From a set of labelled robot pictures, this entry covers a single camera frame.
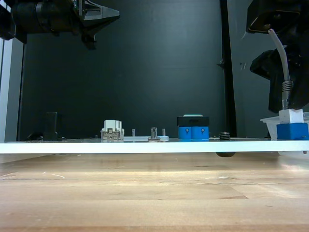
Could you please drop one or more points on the clear plastic tub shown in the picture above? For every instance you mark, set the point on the clear plastic tub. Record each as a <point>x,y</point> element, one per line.
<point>270,125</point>

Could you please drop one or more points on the white socket block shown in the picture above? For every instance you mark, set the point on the white socket block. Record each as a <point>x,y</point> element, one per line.
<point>290,117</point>

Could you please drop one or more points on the blue socket base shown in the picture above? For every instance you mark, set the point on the blue socket base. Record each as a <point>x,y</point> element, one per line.
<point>293,131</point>

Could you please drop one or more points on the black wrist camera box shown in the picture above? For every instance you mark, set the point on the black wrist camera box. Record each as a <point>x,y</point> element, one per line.
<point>272,20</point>

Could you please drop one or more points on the black bracket block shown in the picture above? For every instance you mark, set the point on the black bracket block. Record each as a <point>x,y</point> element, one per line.
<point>51,125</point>

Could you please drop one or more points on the blue mount block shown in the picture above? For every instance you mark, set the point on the blue mount block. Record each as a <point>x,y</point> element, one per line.
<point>185,133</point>
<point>200,133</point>

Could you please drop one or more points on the black rubber foot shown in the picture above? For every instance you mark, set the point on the black rubber foot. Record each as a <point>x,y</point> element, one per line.
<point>225,154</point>

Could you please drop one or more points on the white mounting board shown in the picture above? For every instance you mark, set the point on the white mounting board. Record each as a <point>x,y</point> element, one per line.
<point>72,147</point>

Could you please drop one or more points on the metal standoff connector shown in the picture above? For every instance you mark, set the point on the metal standoff connector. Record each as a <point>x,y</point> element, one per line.
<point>154,134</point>

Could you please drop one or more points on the black frame post with bracket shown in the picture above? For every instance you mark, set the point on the black frame post with bracket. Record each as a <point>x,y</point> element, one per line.
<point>229,84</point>

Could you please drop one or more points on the silver plate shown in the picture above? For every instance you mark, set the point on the silver plate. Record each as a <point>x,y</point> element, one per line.
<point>193,115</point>

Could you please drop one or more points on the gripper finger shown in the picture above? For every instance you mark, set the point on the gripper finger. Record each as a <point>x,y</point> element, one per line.
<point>89,36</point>
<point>103,13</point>
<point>300,89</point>
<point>275,96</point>

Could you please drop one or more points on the black box housing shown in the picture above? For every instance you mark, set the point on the black box housing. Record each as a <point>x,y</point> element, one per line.
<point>193,121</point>

